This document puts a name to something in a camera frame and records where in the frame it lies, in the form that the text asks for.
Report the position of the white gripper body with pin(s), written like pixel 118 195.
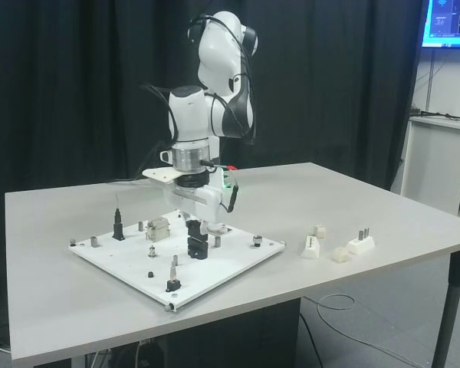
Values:
pixel 193 205

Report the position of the black D-SUB plug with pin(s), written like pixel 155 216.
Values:
pixel 194 230

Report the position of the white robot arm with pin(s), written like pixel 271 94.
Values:
pixel 188 115

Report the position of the white medium gear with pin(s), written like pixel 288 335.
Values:
pixel 215 229

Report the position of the beige rectangular connector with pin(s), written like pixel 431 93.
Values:
pixel 159 230

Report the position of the round ribbed waterproof plug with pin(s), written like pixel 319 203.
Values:
pixel 257 241

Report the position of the metal BNC plug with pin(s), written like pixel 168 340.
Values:
pixel 152 251

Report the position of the white task board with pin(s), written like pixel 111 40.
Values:
pixel 130 264

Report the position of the metal square peg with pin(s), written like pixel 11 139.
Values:
pixel 366 234
pixel 94 242

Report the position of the white wedge-shaped peg holder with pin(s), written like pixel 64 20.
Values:
pixel 310 251
pixel 362 247

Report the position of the small white cube holder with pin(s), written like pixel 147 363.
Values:
pixel 341 255
pixel 320 231

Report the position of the black curtain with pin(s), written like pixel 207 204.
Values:
pixel 61 96

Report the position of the white cabinet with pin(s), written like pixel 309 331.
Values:
pixel 437 165

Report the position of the dark grey table leg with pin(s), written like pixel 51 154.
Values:
pixel 450 314

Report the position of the blue screen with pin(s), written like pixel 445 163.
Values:
pixel 450 23

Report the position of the flat white mount plate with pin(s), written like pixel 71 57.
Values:
pixel 161 174

